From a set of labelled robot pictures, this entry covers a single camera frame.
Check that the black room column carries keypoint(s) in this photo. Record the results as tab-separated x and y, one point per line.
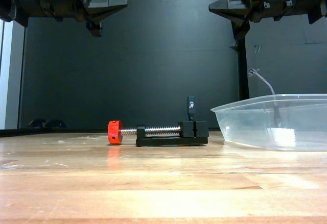
243	76

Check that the clear plastic tub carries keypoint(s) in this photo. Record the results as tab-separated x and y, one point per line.
230	124

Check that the small white block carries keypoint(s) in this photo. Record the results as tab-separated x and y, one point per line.
283	137

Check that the black clamp with red knob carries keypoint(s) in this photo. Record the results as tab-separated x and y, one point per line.
163	139

